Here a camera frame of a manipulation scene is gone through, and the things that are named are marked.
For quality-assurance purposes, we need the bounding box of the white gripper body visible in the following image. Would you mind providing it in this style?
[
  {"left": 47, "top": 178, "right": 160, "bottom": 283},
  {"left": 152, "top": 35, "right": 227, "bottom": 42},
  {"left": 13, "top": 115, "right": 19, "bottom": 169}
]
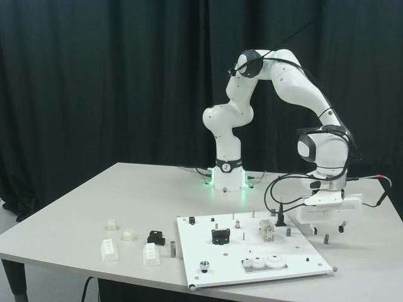
[{"left": 295, "top": 193, "right": 364, "bottom": 236}]

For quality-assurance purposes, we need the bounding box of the black USB plug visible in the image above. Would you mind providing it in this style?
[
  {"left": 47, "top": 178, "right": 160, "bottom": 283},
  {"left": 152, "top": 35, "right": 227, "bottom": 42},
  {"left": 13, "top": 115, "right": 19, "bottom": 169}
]
[{"left": 275, "top": 195, "right": 287, "bottom": 228}]

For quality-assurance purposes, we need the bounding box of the beige Ethernet plug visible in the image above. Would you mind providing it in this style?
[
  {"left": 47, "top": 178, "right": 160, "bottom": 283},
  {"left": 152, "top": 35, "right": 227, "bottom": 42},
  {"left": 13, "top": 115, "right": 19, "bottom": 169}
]
[{"left": 258, "top": 218, "right": 275, "bottom": 242}]

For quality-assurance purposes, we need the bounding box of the white large gear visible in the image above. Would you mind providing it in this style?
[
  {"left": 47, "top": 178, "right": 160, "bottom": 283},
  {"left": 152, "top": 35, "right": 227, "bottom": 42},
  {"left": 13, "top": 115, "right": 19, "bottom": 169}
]
[{"left": 265, "top": 255, "right": 285, "bottom": 271}]

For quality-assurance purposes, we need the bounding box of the black D-SUB plug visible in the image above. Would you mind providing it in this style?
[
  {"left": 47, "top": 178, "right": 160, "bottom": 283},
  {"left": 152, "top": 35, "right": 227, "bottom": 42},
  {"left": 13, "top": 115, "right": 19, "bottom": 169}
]
[
  {"left": 211, "top": 228, "right": 232, "bottom": 247},
  {"left": 147, "top": 230, "right": 166, "bottom": 247}
]

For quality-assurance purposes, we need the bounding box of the tall white holder with holes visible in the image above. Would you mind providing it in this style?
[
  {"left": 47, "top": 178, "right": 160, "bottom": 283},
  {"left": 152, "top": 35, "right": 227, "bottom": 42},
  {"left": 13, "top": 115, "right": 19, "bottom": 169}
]
[
  {"left": 100, "top": 238, "right": 120, "bottom": 262},
  {"left": 142, "top": 243, "right": 162, "bottom": 267}
]

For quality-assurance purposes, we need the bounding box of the black curtain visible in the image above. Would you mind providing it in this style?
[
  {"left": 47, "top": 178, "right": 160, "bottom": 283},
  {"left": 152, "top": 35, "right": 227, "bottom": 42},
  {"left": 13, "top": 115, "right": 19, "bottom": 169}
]
[{"left": 0, "top": 0, "right": 403, "bottom": 223}]

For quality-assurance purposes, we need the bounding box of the black table leg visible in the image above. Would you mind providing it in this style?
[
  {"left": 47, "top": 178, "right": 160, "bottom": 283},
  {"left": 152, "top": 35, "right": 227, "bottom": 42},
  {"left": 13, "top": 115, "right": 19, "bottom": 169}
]
[{"left": 1, "top": 258, "right": 26, "bottom": 302}]

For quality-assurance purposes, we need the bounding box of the black looped cable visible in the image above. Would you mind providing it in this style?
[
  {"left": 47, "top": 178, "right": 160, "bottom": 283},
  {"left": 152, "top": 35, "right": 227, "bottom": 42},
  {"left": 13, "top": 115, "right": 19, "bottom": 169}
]
[{"left": 264, "top": 174, "right": 319, "bottom": 218}]

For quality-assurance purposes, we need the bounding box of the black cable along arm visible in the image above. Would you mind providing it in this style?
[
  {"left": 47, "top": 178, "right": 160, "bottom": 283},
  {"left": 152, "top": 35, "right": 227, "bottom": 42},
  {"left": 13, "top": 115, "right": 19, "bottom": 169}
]
[{"left": 228, "top": 14, "right": 356, "bottom": 182}]

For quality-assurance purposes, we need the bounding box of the black cable under table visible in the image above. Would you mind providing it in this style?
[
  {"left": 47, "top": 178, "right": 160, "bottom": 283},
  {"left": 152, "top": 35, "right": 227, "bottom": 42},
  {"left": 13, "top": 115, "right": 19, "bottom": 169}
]
[{"left": 82, "top": 276, "right": 99, "bottom": 302}]

